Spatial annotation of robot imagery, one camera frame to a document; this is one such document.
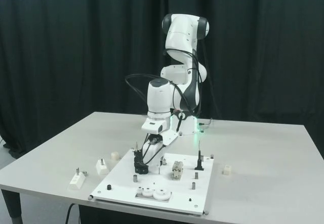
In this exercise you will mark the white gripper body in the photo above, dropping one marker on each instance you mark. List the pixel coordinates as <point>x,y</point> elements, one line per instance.
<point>154,153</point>

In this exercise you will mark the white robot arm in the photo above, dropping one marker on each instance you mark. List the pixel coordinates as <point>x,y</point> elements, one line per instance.
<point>179,39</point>

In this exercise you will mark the thick metal round peg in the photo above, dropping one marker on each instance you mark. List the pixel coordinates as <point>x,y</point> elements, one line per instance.
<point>135,178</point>

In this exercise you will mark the white peg holder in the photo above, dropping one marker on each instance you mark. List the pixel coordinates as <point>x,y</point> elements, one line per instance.
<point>76,182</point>
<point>101,169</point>

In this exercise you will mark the black D-SUB plug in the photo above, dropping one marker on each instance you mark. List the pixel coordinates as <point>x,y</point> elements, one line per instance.
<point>139,168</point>

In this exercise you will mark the flat white mounting plate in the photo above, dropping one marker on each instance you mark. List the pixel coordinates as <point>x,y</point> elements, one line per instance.
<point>170,136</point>

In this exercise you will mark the beige rectangular connector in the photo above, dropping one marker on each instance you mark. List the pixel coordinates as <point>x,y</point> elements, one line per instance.
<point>177,171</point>

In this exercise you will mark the small white holder block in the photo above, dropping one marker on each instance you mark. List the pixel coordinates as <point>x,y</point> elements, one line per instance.
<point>115,156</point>
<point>227,170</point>

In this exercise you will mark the white medium gear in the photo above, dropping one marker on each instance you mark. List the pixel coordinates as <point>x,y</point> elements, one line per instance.
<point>147,192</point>

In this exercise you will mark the white small gear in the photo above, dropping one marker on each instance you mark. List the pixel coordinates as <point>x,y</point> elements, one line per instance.
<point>139,190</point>

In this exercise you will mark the white task board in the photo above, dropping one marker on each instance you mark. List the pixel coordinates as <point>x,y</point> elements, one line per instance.
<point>121,181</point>

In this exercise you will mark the black curtain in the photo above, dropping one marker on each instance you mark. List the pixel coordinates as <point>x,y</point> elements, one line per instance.
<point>50,44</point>

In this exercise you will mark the dark grey table leg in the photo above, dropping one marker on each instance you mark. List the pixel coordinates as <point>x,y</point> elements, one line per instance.
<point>11,206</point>

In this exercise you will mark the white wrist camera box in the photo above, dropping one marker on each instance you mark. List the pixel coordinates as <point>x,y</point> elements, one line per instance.
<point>154,126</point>

